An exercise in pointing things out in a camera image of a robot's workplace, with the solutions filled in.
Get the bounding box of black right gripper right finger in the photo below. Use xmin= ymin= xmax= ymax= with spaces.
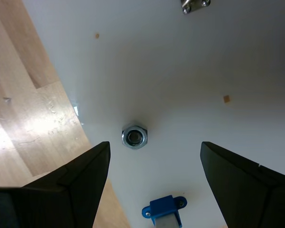
xmin=199 ymin=142 xmax=285 ymax=228

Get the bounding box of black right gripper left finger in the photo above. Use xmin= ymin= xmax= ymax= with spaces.
xmin=0 ymin=141 xmax=111 ymax=228

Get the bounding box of silver M12 hex nut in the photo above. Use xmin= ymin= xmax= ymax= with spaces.
xmin=122 ymin=122 xmax=149 ymax=151

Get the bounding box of white board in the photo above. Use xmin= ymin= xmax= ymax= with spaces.
xmin=21 ymin=0 xmax=285 ymax=228

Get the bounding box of blue plastic bracket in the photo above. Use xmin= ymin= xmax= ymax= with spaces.
xmin=142 ymin=195 xmax=188 ymax=228

